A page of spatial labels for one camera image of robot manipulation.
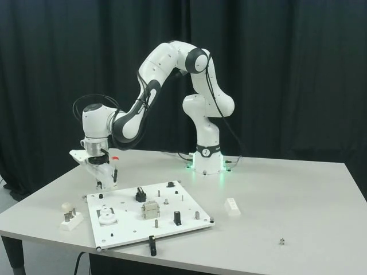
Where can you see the white peg holder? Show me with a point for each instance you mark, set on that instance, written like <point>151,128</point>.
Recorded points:
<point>71,224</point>

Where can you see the white medium gear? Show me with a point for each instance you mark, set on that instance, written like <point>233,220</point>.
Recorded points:
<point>106,212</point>

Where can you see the white small gear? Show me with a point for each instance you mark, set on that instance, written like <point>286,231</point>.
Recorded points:
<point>66,206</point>

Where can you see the black USB plug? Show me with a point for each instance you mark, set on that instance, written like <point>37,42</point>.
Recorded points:
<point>177,218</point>

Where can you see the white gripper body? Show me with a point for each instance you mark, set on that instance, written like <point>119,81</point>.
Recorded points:
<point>104,174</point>

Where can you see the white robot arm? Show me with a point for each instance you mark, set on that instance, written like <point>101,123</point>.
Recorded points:
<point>200,114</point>

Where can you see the black curtain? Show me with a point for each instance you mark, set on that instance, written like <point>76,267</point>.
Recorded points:
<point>57,43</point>

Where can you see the white task board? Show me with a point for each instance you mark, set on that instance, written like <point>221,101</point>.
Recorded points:
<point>129,229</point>

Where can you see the white large gear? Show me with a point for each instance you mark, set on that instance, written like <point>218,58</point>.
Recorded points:
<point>107,221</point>

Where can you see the black table leg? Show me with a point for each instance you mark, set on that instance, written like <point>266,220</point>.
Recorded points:
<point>13,253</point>

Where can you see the white holder with holes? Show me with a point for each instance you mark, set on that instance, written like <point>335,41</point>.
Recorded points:
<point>232,206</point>

